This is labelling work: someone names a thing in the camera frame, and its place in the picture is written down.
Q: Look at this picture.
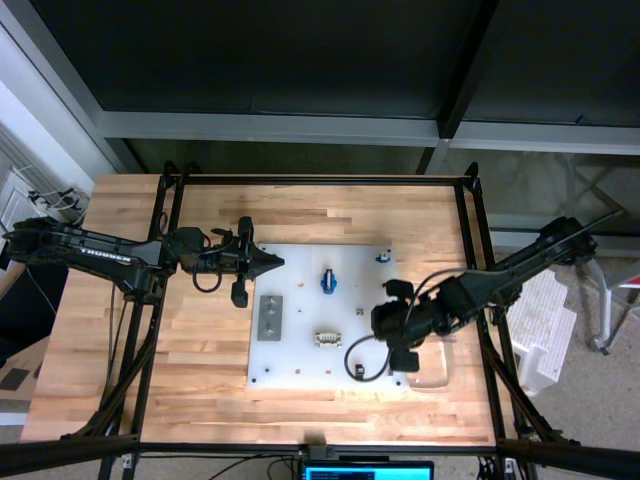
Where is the grey metal plate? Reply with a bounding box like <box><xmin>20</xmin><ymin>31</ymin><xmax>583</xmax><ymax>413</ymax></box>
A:
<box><xmin>256</xmin><ymin>293</ymin><xmax>285</xmax><ymax>342</ymax></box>

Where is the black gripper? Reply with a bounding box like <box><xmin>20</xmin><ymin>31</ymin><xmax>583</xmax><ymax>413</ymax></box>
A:
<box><xmin>217</xmin><ymin>216</ymin><xmax>287</xmax><ymax>308</ymax></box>
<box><xmin>372</xmin><ymin>280</ymin><xmax>437</xmax><ymax>374</ymax></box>

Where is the white power strip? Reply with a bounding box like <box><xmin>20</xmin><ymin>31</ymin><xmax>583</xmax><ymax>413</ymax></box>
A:
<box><xmin>24</xmin><ymin>185</ymin><xmax>90</xmax><ymax>222</ymax></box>

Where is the brown cardboard box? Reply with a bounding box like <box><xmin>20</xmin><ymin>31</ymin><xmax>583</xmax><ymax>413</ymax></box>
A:
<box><xmin>0</xmin><ymin>333</ymin><xmax>51</xmax><ymax>416</ymax></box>

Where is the metal-legged chair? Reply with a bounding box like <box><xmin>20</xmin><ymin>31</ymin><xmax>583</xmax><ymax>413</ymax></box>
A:
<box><xmin>574</xmin><ymin>247</ymin><xmax>640</xmax><ymax>357</ymax></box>

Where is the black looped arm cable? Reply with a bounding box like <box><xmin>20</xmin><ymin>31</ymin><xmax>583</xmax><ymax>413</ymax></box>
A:
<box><xmin>192</xmin><ymin>263</ymin><xmax>224</xmax><ymax>294</ymax></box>

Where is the black table-level camera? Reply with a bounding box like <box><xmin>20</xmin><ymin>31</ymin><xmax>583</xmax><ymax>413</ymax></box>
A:
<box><xmin>299</xmin><ymin>433</ymin><xmax>332</xmax><ymax>460</ymax></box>

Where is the white task board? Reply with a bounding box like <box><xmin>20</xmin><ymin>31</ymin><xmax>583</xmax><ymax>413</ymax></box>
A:
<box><xmin>247</xmin><ymin>243</ymin><xmax>407</xmax><ymax>390</ymax></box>

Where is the white foam packing block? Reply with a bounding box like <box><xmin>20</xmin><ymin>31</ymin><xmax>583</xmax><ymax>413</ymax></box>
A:
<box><xmin>507</xmin><ymin>272</ymin><xmax>576</xmax><ymax>399</ymax></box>

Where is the black aluminium frame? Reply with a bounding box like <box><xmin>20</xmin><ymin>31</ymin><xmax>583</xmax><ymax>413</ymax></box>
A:
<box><xmin>0</xmin><ymin>160</ymin><xmax>640</xmax><ymax>480</ymax></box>

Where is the black foam pad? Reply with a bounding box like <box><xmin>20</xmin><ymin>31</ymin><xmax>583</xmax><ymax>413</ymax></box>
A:
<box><xmin>0</xmin><ymin>367</ymin><xmax>29</xmax><ymax>394</ymax></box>

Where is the blue-edged laptop screen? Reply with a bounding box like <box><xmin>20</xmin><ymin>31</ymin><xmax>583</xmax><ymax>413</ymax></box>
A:
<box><xmin>298</xmin><ymin>459</ymin><xmax>435</xmax><ymax>480</ymax></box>

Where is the grey aluminium partition frame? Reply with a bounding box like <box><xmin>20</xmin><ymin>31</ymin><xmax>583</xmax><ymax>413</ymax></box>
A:
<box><xmin>0</xmin><ymin>0</ymin><xmax>640</xmax><ymax>174</ymax></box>

